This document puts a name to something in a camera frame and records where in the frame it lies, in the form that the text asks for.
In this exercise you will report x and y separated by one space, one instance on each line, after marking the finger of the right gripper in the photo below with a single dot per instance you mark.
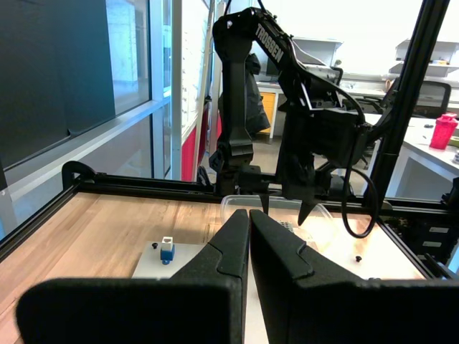
306 211
266 204

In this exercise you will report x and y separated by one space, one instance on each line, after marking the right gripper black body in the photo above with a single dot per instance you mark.
322 139

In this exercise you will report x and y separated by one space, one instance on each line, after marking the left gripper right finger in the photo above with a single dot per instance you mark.
340 311

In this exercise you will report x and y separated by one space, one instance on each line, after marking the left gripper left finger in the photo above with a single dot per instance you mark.
143 311

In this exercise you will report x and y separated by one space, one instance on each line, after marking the beige HAN10E connector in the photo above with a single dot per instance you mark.
287 225

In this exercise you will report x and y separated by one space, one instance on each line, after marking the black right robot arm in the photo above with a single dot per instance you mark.
233 89

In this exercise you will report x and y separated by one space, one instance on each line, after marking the clear plastic tub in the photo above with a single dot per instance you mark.
229 202

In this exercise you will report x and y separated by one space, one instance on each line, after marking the white mounting board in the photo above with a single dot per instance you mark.
150 265

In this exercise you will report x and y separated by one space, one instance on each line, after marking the yellow cabinet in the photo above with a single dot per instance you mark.
267 111

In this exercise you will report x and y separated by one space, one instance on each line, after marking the blue and white socket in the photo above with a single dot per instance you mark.
167 252

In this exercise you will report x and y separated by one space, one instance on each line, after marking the black hanging jacket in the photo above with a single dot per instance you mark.
258 100

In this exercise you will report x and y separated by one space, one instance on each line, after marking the black computer monitor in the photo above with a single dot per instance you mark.
273 68

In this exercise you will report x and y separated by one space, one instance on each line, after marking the red partition panel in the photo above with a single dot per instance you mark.
190 154

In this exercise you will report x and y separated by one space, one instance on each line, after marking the white desk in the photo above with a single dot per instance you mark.
423 150

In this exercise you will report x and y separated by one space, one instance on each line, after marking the black mesh-back office chair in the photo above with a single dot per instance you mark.
432 98

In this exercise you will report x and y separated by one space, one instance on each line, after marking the red drinking bottle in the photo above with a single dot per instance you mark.
444 130

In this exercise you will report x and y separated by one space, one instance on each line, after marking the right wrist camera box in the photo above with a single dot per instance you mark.
322 102

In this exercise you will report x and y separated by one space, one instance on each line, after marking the grey wall shelf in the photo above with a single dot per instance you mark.
319 46

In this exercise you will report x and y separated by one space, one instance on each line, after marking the black aluminium frame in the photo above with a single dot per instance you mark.
143 182

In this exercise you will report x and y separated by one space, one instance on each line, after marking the white wall shelf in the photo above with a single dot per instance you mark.
441 53

